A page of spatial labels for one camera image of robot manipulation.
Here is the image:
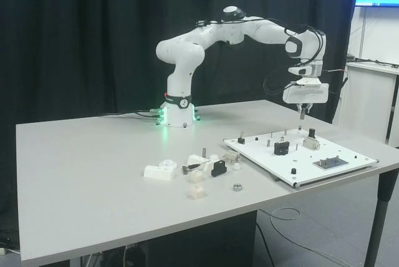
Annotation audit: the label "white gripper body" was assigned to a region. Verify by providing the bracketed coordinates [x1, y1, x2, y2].
[282, 82, 329, 105]

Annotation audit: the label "white peg holder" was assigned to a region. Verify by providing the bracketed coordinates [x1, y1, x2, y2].
[186, 153, 210, 168]

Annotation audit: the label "white task board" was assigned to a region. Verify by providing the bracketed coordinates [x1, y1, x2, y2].
[223, 128, 380, 189]

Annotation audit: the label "white cabinet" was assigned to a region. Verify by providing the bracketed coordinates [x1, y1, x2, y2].
[332, 59, 399, 150]

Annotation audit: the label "black D-SUB plug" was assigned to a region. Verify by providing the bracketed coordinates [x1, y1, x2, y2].
[211, 160, 226, 178]

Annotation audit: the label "black table leg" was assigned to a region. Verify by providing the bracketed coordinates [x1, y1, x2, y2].
[363, 162, 399, 267]

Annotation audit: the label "large white holder block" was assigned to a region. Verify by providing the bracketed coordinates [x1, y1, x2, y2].
[143, 162, 178, 181]

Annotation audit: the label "black curtain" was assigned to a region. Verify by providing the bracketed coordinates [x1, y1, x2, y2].
[0, 0, 357, 246]

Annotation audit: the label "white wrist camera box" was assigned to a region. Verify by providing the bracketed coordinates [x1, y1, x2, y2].
[287, 66, 313, 77]

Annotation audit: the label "thin black rod on wire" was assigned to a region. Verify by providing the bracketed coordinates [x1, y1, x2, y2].
[322, 67, 350, 89]

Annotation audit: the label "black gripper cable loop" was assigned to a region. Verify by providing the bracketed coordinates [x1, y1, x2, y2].
[263, 73, 294, 96]

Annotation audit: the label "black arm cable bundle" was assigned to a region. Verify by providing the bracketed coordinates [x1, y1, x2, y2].
[195, 19, 327, 65]

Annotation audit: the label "grey floor cable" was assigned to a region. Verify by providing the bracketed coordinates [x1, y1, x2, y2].
[257, 206, 312, 267]

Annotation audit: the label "black base cables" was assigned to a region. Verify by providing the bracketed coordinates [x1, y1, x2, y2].
[99, 109, 163, 119]

